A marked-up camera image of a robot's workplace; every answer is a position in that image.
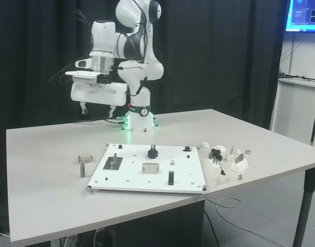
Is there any thin black rod red tag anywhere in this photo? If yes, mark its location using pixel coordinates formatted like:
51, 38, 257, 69
111, 65, 148, 72

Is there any silver flange ring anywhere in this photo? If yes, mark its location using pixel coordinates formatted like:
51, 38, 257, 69
91, 55, 115, 73

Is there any white large gear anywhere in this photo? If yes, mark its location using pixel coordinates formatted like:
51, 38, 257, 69
211, 144, 228, 155

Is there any black table leg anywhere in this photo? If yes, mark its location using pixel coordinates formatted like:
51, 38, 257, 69
293, 169, 315, 247

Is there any white round peg holder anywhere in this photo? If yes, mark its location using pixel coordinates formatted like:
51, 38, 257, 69
229, 158, 249, 172

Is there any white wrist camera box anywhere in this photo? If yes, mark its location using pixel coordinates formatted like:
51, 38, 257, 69
75, 58, 92, 70

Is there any black curtain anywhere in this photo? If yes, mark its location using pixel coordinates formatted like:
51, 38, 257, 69
0, 0, 285, 131

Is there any thin grey cable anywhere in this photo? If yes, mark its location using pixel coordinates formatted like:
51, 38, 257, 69
214, 197, 252, 247

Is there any black cable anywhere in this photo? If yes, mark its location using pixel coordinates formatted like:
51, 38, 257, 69
72, 8, 95, 52
78, 116, 127, 126
47, 64, 79, 83

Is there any white cabinet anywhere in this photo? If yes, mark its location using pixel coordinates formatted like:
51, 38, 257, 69
270, 76, 315, 150

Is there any flat white mount plate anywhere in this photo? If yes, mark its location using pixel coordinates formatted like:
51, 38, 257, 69
65, 70, 100, 78

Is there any blue monitor screen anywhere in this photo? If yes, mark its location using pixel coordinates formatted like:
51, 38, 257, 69
284, 0, 315, 33

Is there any white task board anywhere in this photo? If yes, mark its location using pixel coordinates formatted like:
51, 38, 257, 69
86, 143, 208, 195

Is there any white square peg holder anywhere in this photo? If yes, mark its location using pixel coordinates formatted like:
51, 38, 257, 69
204, 157, 223, 174

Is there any black D-SUB plug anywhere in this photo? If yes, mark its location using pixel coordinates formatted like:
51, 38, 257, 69
211, 147, 223, 161

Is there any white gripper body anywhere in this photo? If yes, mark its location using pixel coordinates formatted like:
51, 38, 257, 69
70, 81, 128, 107

